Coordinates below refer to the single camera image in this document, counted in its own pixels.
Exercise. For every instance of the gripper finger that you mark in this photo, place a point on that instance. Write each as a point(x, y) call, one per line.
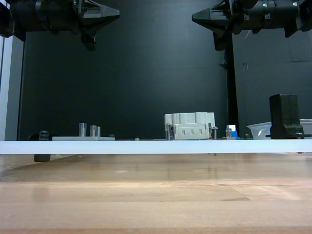
point(219, 13)
point(97, 24)
point(97, 11)
point(217, 24)

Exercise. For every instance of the beige multi-pin connector housing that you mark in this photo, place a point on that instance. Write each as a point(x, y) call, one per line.
point(190, 119)

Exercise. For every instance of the black USB socket housing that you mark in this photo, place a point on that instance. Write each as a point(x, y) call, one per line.
point(284, 114)

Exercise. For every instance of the silver pan-head screw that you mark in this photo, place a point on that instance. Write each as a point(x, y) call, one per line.
point(214, 132)

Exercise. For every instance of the blue white terminal block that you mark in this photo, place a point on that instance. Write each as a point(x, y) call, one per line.
point(234, 134)

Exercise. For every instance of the clear plastic tub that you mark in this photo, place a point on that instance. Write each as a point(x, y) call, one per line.
point(253, 131)

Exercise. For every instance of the grey aluminium plate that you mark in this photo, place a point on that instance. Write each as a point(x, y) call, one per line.
point(73, 138)

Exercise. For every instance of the black threaded foot screw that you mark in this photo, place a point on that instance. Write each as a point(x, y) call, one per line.
point(44, 135)

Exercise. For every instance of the white task board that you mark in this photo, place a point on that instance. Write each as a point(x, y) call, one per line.
point(156, 147)

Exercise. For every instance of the black aluminium frame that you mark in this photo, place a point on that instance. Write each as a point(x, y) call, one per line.
point(231, 97)

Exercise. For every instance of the tall metal post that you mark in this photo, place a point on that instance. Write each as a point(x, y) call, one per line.
point(82, 129)

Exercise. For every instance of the short metal post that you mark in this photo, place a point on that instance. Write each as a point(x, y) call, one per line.
point(93, 131)

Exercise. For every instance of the thin metal post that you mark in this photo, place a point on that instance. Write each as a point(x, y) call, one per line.
point(99, 131)

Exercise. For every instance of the silver standoff post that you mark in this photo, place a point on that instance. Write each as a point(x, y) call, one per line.
point(228, 135)

